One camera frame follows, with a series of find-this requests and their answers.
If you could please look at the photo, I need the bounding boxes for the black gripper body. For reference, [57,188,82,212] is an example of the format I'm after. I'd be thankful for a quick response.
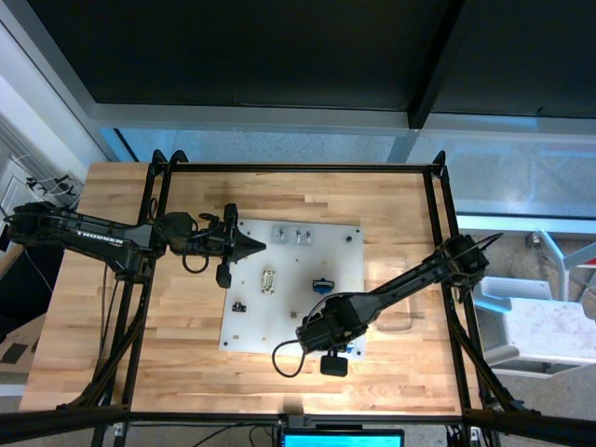
[190,203,239,289]
[295,311,369,377]

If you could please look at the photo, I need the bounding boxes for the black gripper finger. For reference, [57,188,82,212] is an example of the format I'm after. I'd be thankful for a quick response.
[237,225,267,247]
[237,245,267,265]

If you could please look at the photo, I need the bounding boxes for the white board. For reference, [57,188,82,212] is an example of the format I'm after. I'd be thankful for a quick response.
[218,218,370,359]

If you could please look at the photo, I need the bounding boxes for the clear plastic tub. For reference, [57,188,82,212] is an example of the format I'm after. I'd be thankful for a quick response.
[370,263,414,334]

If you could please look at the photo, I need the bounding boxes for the screen with blue edge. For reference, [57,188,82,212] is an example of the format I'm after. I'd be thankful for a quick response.
[278,428,405,447]

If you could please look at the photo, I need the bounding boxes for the white plastic step stool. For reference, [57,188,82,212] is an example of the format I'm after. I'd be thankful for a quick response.
[472,274,596,376]

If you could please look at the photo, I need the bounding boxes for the cardboard box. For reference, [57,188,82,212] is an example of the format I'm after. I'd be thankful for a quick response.
[0,311,47,373]

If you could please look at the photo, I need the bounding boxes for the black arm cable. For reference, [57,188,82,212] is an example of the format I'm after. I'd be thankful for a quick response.
[181,211,223,275]
[271,339,309,379]

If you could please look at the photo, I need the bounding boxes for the small black camera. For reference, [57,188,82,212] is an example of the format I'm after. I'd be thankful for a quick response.
[284,403,312,428]

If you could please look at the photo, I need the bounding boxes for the black metal frame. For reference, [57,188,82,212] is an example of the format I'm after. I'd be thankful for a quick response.
[0,149,596,447]

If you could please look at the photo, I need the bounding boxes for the black and white cable bundle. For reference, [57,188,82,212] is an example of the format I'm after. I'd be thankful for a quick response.
[25,174,83,201]

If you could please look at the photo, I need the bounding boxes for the grey metal chair frame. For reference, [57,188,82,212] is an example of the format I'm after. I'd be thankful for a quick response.
[525,230,596,302]

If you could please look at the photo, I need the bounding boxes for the grey aluminium post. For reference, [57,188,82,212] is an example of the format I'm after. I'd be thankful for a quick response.
[0,0,115,164]

